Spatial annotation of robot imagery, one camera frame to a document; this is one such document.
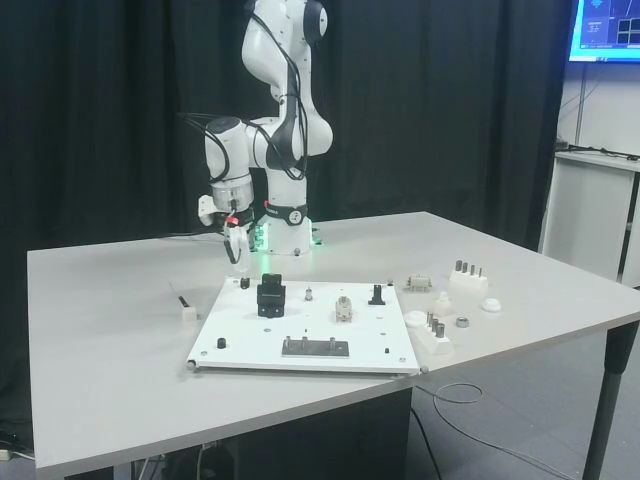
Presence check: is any black floor cable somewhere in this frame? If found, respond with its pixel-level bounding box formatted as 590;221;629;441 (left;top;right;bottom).
409;407;439;480

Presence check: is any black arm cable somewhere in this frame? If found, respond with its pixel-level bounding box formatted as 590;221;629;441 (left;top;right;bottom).
249;7;314;183

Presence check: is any white task board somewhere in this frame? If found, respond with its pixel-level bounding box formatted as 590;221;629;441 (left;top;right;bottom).
184;276;429;377

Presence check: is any black rod with red tag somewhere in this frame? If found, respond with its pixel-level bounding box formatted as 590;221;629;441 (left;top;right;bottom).
223;213;241;266

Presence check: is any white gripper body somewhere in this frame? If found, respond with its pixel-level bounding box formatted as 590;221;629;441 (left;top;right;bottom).
230;226;254;276

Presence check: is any black curtain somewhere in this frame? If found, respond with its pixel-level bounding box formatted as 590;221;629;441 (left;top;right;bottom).
0;0;569;454

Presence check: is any grey floor cable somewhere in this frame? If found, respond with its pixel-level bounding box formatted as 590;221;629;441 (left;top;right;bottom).
413;382;501;480

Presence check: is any black D-SUB plug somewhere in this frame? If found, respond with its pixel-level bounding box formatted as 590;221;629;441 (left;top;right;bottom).
255;273;288;320

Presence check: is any blue monitor screen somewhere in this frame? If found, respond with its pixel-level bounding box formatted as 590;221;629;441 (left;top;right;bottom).
568;0;640;64

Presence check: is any white square peg holder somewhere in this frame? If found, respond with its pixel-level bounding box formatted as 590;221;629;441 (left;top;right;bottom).
448;271;489;302

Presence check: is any white cabinet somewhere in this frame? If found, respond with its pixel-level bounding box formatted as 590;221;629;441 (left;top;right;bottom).
537;148;640;290

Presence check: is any white round peg holder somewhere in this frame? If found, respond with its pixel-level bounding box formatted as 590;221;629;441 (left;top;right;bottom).
412;320;457;357

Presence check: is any black table leg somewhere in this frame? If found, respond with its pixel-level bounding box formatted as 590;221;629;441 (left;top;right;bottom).
582;319;637;480

